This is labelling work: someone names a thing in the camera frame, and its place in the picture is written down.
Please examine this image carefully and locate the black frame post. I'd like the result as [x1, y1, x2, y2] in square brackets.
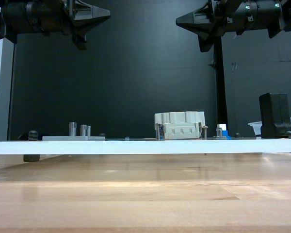
[208, 31, 229, 141]

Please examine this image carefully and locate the white task board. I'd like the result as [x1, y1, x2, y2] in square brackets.
[0, 139, 291, 155]

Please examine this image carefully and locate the white blue terminal block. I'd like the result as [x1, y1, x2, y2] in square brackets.
[218, 124, 230, 139]

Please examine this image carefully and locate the black socket housing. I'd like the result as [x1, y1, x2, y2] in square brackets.
[259, 93, 291, 139]

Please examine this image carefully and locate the black rubber foot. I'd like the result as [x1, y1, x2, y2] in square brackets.
[23, 154, 40, 163]

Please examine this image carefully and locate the clear plastic tub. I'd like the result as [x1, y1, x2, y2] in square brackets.
[247, 116, 291, 139]

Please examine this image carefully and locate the beige connector housing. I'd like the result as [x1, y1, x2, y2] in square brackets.
[154, 111, 206, 140]

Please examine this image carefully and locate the grey metal base plate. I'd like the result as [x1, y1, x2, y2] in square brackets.
[42, 135, 105, 142]

